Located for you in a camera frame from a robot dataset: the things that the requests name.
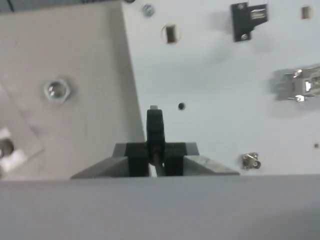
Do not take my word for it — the black USB plug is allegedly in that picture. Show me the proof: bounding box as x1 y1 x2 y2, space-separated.
145 104 166 177

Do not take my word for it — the white round peg holder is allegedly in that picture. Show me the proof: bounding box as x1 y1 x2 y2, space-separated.
0 127 16 174

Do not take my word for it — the white task board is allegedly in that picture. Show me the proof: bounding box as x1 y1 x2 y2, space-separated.
121 0 320 176

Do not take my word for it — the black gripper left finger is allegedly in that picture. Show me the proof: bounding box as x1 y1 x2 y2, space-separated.
70 142 151 179

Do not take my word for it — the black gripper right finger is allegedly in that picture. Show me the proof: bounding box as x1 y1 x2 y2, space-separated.
163 141 241 177

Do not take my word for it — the metal hex nut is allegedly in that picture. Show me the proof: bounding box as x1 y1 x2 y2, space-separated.
42 76 73 103

